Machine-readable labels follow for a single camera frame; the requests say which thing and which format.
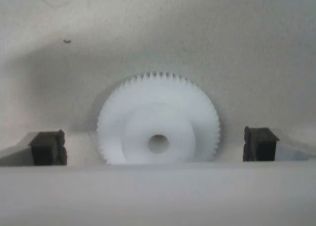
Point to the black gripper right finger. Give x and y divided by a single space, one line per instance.
259 145

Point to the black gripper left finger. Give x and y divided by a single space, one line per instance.
47 149

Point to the white large gear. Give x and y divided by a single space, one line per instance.
158 122

